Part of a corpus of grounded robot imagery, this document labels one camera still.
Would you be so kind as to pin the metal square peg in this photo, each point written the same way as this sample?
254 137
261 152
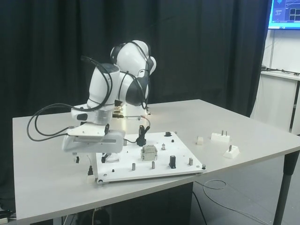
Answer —
152 165
190 162

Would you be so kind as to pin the dark table leg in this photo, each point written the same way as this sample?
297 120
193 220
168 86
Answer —
287 178

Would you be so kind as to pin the metal BNC plug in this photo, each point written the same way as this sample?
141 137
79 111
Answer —
163 146

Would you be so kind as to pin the small white plug holder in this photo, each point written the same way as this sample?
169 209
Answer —
90 180

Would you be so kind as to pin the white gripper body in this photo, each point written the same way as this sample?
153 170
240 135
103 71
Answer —
112 143

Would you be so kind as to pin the grey waterproof plug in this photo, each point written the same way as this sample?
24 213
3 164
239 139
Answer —
148 154

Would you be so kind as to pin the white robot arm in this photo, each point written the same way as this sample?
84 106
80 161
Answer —
131 58

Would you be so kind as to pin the black curtain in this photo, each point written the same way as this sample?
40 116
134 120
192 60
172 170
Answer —
47 47

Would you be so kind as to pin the black USB plug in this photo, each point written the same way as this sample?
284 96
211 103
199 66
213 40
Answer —
90 171

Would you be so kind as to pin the blue screen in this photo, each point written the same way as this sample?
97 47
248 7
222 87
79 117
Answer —
286 14

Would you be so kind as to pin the long white peg holder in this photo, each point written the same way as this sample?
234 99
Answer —
231 153

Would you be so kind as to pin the white cabinet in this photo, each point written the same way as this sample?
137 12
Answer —
276 98

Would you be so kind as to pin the black D-SUB plug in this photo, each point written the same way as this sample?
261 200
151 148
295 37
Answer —
142 140

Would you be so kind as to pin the white task board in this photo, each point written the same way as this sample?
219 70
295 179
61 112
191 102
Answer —
140 173

